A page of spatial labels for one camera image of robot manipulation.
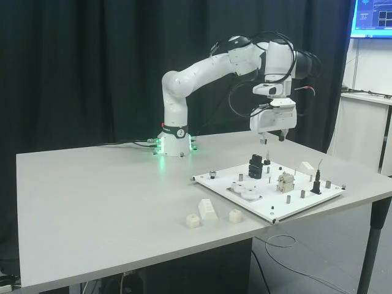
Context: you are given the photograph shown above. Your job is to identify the white power strip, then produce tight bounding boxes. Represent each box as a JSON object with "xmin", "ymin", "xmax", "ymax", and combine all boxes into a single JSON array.
[{"xmin": 0, "ymin": 274, "xmax": 20, "ymax": 292}]

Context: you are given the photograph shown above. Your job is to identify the blue screen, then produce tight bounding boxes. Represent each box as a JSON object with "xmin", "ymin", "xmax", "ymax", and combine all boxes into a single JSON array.
[{"xmin": 350, "ymin": 0, "xmax": 392, "ymax": 40}]

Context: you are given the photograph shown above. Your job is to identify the black D-SUB plug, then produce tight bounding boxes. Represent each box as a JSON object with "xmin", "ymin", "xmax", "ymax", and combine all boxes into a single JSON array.
[{"xmin": 247, "ymin": 154, "xmax": 265, "ymax": 179}]

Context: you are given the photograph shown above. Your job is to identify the black cables at robot foot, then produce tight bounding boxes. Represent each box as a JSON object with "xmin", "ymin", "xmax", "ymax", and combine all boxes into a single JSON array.
[{"xmin": 102, "ymin": 138, "xmax": 162, "ymax": 149}]

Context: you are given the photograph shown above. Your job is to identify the metal Ethernet plug block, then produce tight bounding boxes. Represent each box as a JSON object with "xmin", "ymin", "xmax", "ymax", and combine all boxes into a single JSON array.
[{"xmin": 276, "ymin": 171, "xmax": 295, "ymax": 195}]

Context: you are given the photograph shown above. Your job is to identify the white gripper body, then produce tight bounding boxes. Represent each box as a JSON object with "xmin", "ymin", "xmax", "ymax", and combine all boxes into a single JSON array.
[{"xmin": 249, "ymin": 103, "xmax": 298, "ymax": 134}]

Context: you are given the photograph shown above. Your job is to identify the white wedge holder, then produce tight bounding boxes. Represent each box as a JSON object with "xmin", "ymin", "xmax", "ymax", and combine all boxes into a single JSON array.
[
  {"xmin": 298, "ymin": 161, "xmax": 315, "ymax": 176},
  {"xmin": 198, "ymin": 198, "xmax": 219, "ymax": 221}
]

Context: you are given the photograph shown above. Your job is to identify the black table leg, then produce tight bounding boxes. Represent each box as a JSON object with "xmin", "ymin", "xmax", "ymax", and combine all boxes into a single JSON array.
[{"xmin": 357, "ymin": 192, "xmax": 390, "ymax": 294}]

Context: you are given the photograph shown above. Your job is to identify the grey floor cable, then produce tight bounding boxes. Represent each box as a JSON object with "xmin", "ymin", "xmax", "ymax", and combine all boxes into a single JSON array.
[{"xmin": 263, "ymin": 234, "xmax": 364, "ymax": 287}]

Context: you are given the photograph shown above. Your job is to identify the white task board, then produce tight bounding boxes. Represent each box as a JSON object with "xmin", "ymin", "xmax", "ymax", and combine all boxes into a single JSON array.
[{"xmin": 190, "ymin": 160, "xmax": 346, "ymax": 226}]

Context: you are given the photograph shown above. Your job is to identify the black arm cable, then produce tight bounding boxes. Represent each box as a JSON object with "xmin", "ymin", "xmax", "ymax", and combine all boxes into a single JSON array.
[{"xmin": 209, "ymin": 30, "xmax": 322, "ymax": 119}]

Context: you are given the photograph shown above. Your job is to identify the black curtains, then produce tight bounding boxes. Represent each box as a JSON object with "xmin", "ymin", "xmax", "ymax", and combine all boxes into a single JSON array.
[{"xmin": 0, "ymin": 0, "xmax": 358, "ymax": 270}]

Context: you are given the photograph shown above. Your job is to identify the black waterproof plug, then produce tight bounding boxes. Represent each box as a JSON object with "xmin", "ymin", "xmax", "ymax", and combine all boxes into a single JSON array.
[{"xmin": 310, "ymin": 159, "xmax": 325, "ymax": 195}]

